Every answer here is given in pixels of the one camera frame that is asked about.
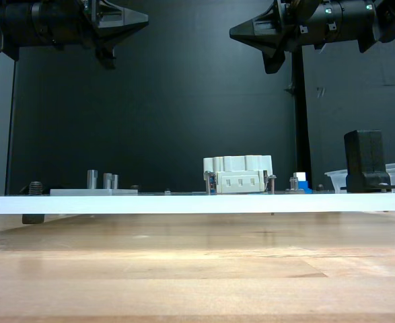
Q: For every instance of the black wall post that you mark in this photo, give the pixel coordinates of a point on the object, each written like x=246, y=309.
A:
x=301, y=134

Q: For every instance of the short steel bar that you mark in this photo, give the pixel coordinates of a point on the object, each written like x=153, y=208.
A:
x=107, y=181
x=115, y=182
x=93, y=180

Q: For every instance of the black board foot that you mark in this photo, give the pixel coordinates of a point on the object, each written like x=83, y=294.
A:
x=33, y=219

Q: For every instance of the clear plastic tub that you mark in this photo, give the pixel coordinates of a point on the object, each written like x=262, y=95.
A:
x=335, y=180

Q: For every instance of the beige connector housing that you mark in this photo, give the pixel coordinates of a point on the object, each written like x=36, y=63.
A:
x=241, y=181

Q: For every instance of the black threaded screw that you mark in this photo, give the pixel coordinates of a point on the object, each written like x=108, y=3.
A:
x=36, y=189

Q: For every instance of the white task board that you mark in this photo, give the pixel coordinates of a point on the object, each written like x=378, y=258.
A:
x=197, y=205

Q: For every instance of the small white blue socket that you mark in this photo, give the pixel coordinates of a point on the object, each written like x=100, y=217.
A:
x=300, y=177

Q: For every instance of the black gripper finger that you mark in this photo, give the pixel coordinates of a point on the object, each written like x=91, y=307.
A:
x=116, y=15
x=113, y=35
x=261, y=28
x=264, y=43

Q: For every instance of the grey metal bar plate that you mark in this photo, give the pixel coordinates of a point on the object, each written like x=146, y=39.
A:
x=82, y=191

